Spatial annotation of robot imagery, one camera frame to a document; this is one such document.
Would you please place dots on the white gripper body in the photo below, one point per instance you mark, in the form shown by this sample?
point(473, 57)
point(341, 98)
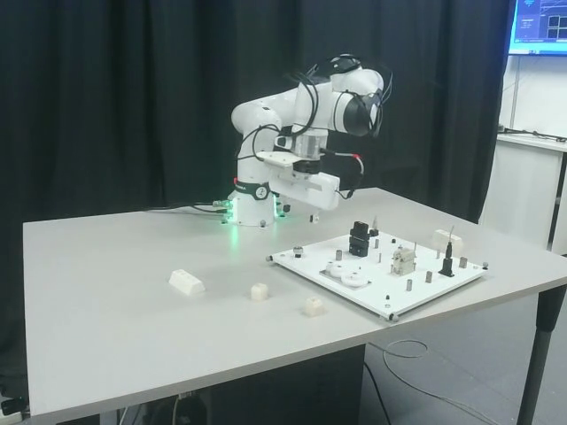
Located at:
point(310, 188)

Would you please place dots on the metal bolt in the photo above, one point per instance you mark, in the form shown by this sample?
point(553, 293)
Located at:
point(297, 251)

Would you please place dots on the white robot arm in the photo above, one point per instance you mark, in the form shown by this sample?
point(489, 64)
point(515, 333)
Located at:
point(257, 133)

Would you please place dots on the flat white mounting plate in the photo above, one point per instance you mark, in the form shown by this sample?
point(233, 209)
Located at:
point(274, 158)

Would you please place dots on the black D-SUB plug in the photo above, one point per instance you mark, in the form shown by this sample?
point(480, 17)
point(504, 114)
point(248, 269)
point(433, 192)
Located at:
point(359, 241)

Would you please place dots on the white medium gear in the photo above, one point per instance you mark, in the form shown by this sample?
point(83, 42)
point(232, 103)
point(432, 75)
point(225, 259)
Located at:
point(334, 268)

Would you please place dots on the small grey plug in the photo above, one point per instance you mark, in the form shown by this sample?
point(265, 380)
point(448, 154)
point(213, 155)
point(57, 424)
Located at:
point(374, 232)

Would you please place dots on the white large gear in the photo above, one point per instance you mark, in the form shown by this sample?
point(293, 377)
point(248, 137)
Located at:
point(354, 280)

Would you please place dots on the small white holder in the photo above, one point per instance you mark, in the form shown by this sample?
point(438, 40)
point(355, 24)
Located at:
point(313, 307)
point(258, 293)

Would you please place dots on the white task board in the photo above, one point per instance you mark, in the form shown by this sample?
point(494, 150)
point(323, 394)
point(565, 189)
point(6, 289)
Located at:
point(376, 288)

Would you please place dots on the beige metal connector block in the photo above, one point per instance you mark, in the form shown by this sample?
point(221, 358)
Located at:
point(401, 263)

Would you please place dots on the long white three-hole holder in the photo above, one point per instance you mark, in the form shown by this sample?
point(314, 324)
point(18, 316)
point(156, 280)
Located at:
point(186, 281)

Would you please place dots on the wide white holder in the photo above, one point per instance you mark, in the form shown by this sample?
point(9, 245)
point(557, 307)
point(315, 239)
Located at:
point(443, 239)

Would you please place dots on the metal square peg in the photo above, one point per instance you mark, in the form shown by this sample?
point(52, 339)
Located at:
point(463, 261)

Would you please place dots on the black curtain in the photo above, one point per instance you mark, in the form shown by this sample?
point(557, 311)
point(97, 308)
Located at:
point(133, 88)

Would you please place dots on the white cabinet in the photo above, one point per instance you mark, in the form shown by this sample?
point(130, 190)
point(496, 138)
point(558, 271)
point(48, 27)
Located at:
point(527, 190)

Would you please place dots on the black table leg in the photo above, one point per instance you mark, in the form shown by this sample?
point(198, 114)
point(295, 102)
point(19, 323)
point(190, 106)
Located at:
point(542, 354)

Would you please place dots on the blue screen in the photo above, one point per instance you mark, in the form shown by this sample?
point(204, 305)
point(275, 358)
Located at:
point(538, 26)

